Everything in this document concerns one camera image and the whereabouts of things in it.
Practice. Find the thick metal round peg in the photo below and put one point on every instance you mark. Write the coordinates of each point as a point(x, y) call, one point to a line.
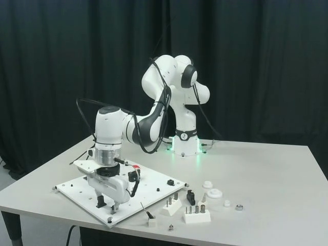
point(203, 208)

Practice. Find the tall metal square peg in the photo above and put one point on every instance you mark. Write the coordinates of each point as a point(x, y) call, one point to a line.
point(176, 197)

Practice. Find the black Ethernet plug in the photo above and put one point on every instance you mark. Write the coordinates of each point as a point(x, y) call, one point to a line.
point(190, 196)

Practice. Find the white sloped peg holder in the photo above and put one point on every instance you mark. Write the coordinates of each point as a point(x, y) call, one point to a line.
point(173, 208)

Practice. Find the metal peg in narrow holder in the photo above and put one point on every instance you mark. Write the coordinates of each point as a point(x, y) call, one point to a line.
point(204, 197)

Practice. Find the flat white mounting plate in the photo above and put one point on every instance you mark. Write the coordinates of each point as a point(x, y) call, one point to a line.
point(84, 166)

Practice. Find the black curtains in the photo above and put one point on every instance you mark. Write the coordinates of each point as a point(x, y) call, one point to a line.
point(51, 64)

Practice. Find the metal bolt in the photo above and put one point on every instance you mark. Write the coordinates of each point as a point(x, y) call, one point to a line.
point(239, 207)

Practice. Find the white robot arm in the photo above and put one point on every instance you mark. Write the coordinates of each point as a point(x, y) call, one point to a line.
point(184, 112)

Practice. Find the thin metal round peg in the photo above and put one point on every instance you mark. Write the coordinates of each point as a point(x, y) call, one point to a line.
point(186, 210)

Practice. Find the dark table leg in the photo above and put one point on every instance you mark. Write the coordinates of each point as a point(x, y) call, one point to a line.
point(10, 228)

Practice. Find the medium metal round peg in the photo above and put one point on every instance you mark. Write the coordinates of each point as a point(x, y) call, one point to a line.
point(197, 208)

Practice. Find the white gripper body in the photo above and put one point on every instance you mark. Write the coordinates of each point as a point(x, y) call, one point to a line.
point(112, 185)

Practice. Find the white task board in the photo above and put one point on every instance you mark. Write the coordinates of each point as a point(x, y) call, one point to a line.
point(77, 194)

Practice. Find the small white plug holder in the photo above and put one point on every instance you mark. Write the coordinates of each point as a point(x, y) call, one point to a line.
point(152, 222)

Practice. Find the white small gear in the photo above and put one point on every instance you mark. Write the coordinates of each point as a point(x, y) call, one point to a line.
point(226, 203)

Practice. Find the white wide peg holder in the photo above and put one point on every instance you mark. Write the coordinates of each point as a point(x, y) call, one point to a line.
point(197, 217)

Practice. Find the white large gear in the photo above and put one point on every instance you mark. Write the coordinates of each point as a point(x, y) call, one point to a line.
point(214, 193)

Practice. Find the white narrow peg holder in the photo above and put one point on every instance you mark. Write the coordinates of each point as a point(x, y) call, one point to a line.
point(202, 201)

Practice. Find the black D-SUB plug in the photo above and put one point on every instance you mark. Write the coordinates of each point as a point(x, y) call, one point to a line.
point(101, 202)

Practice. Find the white medium gear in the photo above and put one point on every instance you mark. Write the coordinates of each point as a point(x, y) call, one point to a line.
point(207, 184)

